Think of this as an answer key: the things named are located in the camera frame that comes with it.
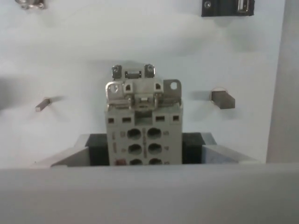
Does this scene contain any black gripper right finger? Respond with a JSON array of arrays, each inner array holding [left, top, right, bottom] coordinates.
[[183, 132, 260, 167]]

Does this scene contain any dark metal square peg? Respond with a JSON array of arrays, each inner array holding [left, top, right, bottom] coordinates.
[[211, 87, 236, 110]]

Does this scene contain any thin metal square peg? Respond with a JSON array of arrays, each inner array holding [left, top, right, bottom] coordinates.
[[35, 97, 51, 113]]

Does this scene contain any white task board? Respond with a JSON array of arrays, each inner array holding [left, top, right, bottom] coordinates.
[[0, 0, 285, 169]]

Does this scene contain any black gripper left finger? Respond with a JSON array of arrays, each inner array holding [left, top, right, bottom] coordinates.
[[50, 133, 110, 168]]

